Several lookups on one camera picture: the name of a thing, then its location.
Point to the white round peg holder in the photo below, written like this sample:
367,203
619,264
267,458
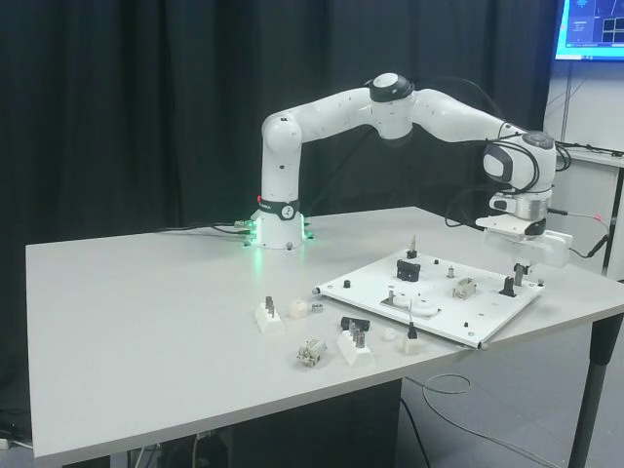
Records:
356,356

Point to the grey D-SUB plug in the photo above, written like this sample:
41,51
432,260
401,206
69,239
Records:
312,355

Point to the medium metal square peg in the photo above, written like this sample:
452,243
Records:
267,303

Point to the black cabinet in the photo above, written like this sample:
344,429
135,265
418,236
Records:
292,429

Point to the white task board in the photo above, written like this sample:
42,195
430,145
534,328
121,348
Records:
361,290

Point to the flat white mounting plate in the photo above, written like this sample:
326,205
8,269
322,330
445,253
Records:
507,223

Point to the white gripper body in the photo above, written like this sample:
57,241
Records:
548,248

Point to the white medium gear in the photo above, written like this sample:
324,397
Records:
402,302

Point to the small white cube holder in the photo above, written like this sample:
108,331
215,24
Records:
298,310

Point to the white large gear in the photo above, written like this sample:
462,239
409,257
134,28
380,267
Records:
425,309

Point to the white small gear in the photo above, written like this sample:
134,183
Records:
388,334

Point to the small white plug holder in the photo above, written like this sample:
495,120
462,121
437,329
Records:
411,346

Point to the black curtain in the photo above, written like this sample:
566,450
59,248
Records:
146,97

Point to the black blocky plug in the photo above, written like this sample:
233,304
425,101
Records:
353,324

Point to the black waterproof plug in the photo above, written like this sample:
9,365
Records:
412,252

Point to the metal BNC plug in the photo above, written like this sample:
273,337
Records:
451,272

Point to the white square peg holder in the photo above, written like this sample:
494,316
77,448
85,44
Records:
270,324

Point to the large metal round peg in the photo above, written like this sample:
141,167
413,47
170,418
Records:
361,340

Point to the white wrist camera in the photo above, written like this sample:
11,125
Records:
503,203

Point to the metal bolt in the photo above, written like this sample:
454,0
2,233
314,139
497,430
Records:
318,307

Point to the dark grey table leg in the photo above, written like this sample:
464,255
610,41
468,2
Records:
597,390

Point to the blue monitor screen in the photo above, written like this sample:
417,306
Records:
592,29

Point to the thick metal square peg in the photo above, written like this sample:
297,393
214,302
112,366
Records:
519,279

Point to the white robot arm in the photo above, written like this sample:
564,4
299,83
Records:
336,112

